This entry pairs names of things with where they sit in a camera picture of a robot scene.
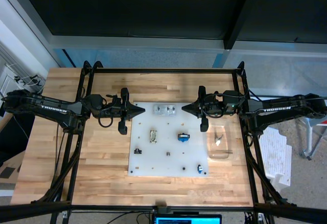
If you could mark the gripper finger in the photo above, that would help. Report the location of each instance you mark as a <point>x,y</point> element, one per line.
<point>134,108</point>
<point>134,113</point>
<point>194,105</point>
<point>194,112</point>

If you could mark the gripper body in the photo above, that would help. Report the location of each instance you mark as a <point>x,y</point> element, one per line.
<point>122,128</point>
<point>204,125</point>

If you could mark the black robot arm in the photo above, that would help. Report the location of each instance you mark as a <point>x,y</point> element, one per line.
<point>53,107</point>
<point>276,110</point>

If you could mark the blue and black connector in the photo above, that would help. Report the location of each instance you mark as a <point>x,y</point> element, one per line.
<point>183,138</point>

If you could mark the grey multi-pin connector housing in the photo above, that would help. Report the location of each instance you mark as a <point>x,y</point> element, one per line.
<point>153,135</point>

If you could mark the small blue connector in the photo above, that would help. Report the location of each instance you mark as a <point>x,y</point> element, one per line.
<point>200,169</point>

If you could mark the small black clamp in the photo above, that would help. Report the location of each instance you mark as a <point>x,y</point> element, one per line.
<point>138,151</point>

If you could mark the aluminium clamp block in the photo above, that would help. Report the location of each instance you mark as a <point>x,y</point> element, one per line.
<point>163,110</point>

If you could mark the clear plastic tub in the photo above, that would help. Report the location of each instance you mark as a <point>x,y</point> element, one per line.
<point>224,155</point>

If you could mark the white task board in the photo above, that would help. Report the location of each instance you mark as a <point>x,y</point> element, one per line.
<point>158,162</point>

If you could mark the white foam block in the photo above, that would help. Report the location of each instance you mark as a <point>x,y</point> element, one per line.
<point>276,157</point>

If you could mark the blue laptop screen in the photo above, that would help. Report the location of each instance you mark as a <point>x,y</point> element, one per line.
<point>186,220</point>

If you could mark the cardboard box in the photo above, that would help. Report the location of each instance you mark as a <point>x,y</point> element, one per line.
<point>12,162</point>

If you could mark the black metal frame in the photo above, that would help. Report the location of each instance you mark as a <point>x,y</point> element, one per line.
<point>163,70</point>

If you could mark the black table-level camera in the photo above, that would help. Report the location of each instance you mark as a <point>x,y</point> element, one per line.
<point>163,209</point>

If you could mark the black wall post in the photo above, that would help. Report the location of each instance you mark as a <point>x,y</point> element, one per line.
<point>237,22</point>

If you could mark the grey metal chair frame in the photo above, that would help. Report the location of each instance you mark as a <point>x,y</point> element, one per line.
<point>309,137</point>

